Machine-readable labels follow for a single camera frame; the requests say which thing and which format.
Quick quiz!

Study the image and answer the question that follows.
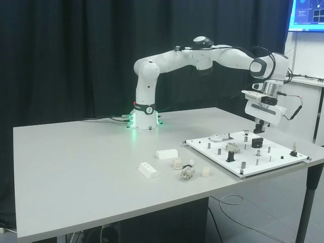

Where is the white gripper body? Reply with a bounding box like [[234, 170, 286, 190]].
[[244, 97, 287, 126]]

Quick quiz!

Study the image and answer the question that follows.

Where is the white task board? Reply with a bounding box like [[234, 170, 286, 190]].
[[182, 130, 313, 180]]

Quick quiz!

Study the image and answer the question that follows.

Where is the white cabinet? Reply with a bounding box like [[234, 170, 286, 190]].
[[282, 31, 324, 147]]

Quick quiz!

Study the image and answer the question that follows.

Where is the black table leg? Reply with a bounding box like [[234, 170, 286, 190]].
[[295, 160, 320, 243]]

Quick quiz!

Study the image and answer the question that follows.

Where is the white holder with holes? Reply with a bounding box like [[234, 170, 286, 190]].
[[138, 161, 160, 179], [156, 148, 179, 160]]

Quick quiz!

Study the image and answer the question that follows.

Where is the blue screen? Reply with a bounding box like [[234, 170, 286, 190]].
[[288, 0, 324, 33]]

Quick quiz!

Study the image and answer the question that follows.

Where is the black curtain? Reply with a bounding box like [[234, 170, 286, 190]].
[[0, 0, 296, 228]]

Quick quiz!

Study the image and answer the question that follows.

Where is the grey floor cable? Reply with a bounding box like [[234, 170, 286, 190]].
[[208, 194, 303, 243]]

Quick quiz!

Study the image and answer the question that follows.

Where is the metal plug with short cable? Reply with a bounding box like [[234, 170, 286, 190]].
[[174, 163, 197, 180]]

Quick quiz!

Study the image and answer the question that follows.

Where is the black base cable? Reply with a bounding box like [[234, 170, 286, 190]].
[[83, 114, 133, 125]]

